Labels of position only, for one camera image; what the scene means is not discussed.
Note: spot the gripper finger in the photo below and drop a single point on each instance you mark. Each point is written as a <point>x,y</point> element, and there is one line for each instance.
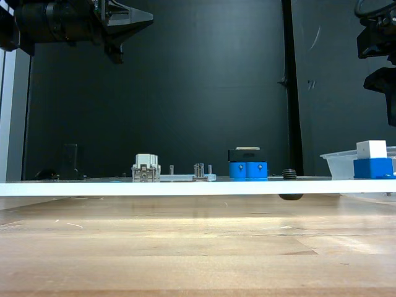
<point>392,99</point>
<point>130,32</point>
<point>140,17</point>
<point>376,80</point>

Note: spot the gray connector housing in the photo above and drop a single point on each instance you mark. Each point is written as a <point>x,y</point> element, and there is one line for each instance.
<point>145,168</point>

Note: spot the blue socket holder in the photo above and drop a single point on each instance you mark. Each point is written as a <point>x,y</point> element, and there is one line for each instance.
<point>372,168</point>

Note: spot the clear plastic tub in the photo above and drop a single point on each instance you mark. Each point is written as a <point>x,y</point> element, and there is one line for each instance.
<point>340,167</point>

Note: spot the gray side panel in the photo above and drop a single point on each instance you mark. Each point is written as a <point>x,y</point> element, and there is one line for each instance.
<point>12,123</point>

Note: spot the black rubber foot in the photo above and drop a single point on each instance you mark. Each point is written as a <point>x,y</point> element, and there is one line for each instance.
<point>290,197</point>

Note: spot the metal clamp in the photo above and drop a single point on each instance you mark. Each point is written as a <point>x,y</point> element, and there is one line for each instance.
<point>199,172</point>

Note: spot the black module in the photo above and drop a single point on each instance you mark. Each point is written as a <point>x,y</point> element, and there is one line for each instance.
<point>248,155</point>

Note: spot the white board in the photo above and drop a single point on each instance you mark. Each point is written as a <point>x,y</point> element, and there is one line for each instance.
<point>185,189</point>

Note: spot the blue two-lobed holder block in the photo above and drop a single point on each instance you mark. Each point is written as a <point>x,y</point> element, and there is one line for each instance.
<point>248,173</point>

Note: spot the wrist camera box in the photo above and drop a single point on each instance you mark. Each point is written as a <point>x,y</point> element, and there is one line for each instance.
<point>372,37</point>

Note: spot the black bracket post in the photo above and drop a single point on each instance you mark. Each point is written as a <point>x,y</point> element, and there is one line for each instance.
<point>68,161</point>

